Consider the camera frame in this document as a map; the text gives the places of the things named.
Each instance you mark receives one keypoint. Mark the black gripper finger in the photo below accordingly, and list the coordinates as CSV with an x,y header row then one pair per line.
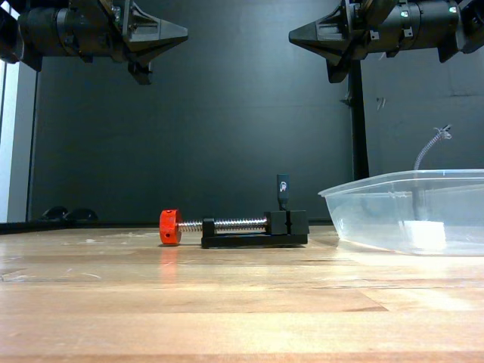
x,y
141,73
337,72
155,38
329,38

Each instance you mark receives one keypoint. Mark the dark USB-C socket adapter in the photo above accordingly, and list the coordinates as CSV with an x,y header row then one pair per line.
x,y
283,189

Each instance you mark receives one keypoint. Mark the black vise with orange knob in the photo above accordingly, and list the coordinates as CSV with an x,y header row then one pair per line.
x,y
291,225

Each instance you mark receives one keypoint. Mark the clear plastic tub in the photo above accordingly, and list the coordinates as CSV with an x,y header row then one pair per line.
x,y
378,227

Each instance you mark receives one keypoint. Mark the small white block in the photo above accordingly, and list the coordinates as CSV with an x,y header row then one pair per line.
x,y
423,235

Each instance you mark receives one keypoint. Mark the black arched bracket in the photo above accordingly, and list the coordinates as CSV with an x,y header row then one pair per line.
x,y
81,215
54,213

